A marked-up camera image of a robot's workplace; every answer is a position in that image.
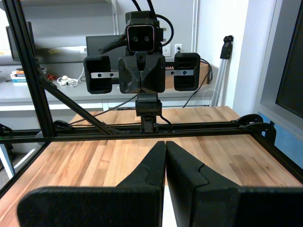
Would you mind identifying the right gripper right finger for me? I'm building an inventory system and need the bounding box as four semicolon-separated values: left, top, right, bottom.
166;141;303;227

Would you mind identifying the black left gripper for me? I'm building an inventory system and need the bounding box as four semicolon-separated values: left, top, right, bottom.
83;53;201;94

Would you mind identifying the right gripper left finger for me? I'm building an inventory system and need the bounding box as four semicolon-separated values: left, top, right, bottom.
17;140;166;227

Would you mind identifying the black computer monitor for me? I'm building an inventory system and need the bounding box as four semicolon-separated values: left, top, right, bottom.
5;21;36;62
85;35;130;62

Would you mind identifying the white task board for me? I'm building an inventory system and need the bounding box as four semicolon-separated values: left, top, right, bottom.
162;184;178;227

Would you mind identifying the grey desk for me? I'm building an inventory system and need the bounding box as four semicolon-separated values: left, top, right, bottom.
0;78;214;112

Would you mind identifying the black and silver tripod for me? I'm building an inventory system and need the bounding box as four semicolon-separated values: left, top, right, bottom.
211;35;235;107

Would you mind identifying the stack of books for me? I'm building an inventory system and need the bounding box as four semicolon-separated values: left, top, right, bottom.
10;70;27;83

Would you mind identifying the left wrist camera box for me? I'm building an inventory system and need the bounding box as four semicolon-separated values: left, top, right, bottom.
125;25;155;53

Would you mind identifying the braided black left gripper cable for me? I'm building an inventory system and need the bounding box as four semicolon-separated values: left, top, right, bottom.
98;35;127;54

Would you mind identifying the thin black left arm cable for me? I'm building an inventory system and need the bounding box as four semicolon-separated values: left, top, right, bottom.
154;13;175;47
146;0;156;15
131;0;143;13

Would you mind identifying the white cable bundle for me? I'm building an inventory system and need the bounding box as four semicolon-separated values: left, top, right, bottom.
56;75;83;87

